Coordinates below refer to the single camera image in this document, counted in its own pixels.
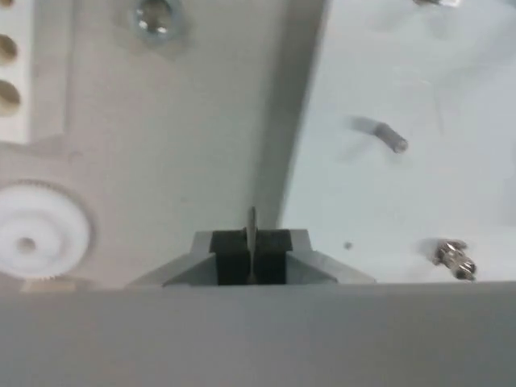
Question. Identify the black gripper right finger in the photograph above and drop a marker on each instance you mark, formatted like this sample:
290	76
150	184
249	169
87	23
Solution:
274	258

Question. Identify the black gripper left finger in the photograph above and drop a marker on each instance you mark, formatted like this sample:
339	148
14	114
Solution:
230	258

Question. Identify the thin metal round peg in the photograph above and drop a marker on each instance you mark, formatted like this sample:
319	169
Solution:
252	225

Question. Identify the white two-hole peg holder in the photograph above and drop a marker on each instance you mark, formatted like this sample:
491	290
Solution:
24	68

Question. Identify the white task board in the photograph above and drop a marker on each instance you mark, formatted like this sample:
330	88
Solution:
403	201

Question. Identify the white large gear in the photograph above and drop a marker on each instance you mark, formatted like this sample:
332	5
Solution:
48	217

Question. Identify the metal hex nut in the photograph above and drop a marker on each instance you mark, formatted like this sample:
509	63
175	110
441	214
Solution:
177	34

